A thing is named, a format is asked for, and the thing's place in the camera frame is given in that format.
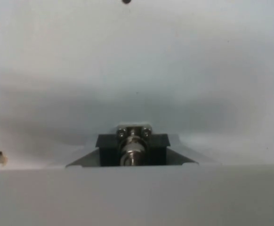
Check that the metal BNC plug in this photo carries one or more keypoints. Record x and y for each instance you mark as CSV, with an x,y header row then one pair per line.
x,y
134,153

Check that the white task board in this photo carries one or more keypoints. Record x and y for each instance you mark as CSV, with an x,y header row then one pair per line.
x,y
137,58

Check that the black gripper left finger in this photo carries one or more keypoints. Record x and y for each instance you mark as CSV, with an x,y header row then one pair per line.
x,y
107,150

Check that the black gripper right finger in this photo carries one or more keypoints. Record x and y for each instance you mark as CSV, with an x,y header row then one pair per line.
x,y
158,150

